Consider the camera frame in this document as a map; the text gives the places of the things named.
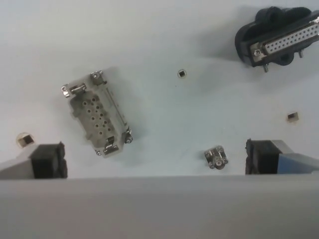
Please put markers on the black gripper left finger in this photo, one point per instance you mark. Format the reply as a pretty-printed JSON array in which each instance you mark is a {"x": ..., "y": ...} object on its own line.
[{"x": 47, "y": 161}]

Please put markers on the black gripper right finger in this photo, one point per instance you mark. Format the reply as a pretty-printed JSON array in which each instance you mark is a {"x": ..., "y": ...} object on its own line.
[{"x": 259, "y": 156}]

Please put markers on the white task board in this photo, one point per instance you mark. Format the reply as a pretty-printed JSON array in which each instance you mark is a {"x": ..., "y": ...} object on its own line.
[{"x": 159, "y": 37}]

